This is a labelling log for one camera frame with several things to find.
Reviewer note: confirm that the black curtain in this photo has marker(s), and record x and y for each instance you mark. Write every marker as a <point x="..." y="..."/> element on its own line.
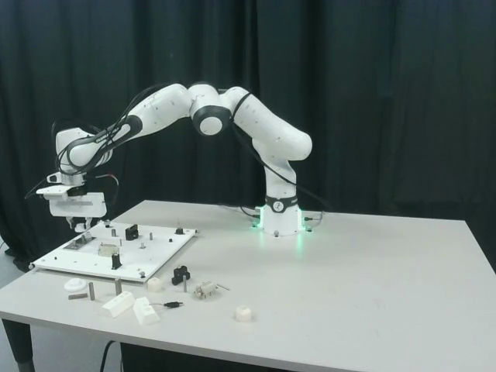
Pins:
<point x="387" y="97"/>

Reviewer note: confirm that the white peg holder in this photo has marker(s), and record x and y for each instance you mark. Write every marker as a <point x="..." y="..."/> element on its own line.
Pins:
<point x="146" y="311"/>
<point x="118" y="305"/>

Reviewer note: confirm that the black table leg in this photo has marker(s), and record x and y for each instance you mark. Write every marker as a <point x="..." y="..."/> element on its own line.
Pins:
<point x="15" y="345"/>

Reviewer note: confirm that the metal BNC plug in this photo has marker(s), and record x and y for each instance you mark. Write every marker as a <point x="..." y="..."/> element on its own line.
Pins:
<point x="204" y="290"/>

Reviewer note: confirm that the small white holder block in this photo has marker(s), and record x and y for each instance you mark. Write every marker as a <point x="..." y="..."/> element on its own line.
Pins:
<point x="155" y="284"/>
<point x="244" y="313"/>

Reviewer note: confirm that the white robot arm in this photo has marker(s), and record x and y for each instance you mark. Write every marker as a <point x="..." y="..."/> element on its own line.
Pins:
<point x="267" y="124"/>

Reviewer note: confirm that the white task board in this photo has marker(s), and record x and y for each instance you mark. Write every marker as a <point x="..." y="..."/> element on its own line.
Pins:
<point x="128" y="255"/>

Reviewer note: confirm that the metal round peg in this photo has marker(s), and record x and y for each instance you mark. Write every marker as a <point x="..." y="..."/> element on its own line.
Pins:
<point x="92" y="291"/>
<point x="117" y="287"/>

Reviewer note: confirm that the black D-SUB plug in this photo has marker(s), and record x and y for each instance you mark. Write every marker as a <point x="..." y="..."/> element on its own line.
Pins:
<point x="181" y="275"/>

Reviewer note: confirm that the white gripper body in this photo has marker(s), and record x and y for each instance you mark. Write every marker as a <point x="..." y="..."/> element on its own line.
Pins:
<point x="79" y="205"/>

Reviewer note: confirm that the white medium gear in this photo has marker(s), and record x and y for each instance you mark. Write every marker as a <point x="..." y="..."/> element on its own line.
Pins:
<point x="75" y="286"/>

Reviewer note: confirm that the flat white mount plate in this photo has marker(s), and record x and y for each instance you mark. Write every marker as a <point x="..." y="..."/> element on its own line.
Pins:
<point x="52" y="191"/>

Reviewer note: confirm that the metal bolt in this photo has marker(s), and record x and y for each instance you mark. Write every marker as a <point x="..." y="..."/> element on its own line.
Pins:
<point x="223" y="287"/>

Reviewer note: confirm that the metal square peg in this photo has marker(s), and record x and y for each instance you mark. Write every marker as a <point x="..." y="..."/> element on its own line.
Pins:
<point x="76" y="297"/>

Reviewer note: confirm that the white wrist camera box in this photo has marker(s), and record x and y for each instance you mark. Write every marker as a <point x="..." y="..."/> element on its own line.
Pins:
<point x="54" y="178"/>

